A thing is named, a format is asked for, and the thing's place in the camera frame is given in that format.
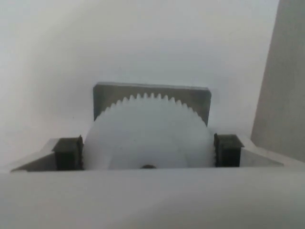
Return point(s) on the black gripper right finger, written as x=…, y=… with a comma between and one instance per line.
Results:
x=227, y=152

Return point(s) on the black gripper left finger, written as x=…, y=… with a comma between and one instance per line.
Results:
x=68, y=155

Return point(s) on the white large gear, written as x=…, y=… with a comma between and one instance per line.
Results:
x=147, y=126

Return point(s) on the white task board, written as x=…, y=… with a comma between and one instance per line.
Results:
x=95, y=47

